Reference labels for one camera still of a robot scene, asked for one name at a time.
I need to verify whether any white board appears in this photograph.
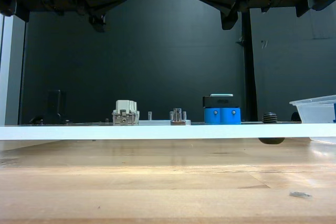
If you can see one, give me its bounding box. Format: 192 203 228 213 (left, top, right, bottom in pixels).
0 120 336 141

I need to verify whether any beige connector housing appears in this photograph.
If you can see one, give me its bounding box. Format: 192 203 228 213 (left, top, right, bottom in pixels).
111 100 140 126

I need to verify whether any clear plastic tub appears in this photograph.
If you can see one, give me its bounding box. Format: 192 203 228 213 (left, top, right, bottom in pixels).
288 95 336 141

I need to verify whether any large black threaded stud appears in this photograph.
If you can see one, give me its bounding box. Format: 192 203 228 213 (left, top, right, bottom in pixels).
263 112 279 124

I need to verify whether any grey window frame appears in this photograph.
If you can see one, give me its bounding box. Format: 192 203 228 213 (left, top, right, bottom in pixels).
0 13 26 126

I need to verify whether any blue connector holder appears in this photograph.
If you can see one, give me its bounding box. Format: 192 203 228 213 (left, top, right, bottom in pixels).
204 107 242 124

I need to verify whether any black D-sub connector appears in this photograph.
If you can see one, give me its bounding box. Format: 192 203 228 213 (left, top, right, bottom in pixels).
202 93 242 109

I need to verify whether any small silver metal connector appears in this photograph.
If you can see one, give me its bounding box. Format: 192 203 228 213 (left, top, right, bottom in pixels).
170 107 187 126

